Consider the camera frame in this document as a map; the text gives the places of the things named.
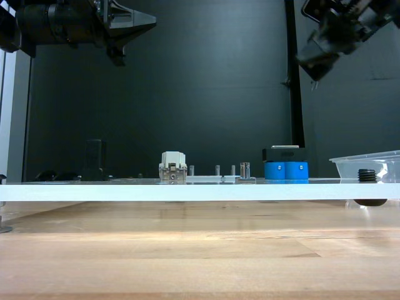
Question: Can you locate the slotted steel post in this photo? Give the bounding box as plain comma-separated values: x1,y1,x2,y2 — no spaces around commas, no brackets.
235,161,258,184

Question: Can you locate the clear plastic container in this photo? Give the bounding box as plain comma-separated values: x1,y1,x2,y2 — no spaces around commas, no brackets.
328,149,400,184

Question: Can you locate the white task board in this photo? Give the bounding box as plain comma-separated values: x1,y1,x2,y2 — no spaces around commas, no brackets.
0,178,400,203

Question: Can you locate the black frame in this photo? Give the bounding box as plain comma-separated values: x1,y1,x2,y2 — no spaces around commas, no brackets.
282,0,306,150

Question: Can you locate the tall black post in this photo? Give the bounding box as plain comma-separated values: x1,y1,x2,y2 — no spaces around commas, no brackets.
82,139,108,181

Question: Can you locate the beige many-pin connector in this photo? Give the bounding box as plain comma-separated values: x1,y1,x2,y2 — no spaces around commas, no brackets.
158,151,188,184

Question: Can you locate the black block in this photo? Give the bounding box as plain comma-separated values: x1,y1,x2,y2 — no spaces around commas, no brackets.
261,145,309,164

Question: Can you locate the blue socket block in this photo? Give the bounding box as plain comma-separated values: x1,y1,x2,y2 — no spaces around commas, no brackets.
264,160,286,184
284,160,310,184

